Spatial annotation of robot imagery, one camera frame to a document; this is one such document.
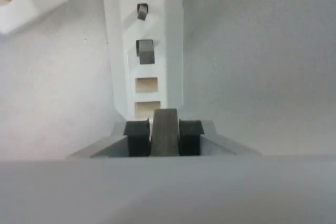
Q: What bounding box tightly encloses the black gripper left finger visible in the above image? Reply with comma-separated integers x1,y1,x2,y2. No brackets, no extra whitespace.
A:
65,119,152,158

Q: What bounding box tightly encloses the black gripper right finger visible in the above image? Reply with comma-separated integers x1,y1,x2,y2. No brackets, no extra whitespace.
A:
178,119,262,158

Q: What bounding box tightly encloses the large metal square peg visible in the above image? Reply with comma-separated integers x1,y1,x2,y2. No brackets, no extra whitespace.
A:
149,108,181,157

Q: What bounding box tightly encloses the medium metal square peg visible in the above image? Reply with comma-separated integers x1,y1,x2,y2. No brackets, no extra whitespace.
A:
135,39,155,65

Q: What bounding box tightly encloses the white square peg holder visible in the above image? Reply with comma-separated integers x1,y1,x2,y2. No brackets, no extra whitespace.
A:
101,0,185,120

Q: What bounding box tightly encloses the small metal square peg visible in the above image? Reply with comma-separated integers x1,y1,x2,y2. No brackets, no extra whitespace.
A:
136,3,149,22

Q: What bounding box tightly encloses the white round peg holder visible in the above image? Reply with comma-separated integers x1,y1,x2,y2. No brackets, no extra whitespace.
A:
0,0,70,35

